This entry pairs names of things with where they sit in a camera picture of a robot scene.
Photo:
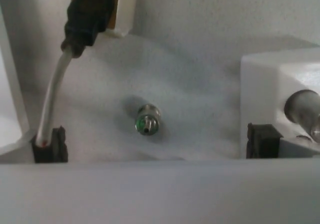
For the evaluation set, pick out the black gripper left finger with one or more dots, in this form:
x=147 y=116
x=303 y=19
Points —
x=56 y=146

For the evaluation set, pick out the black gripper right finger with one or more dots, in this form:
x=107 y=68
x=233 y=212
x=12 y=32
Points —
x=262 y=141

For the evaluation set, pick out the metal BNC plug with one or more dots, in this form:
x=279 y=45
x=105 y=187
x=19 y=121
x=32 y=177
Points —
x=147 y=118

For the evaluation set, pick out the metal round peg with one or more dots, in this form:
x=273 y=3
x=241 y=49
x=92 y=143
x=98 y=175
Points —
x=300 y=106

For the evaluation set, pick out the white peg holder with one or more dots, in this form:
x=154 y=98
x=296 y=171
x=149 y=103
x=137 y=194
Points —
x=262 y=88

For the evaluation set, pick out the small white USB plug holder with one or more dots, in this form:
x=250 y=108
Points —
x=127 y=6

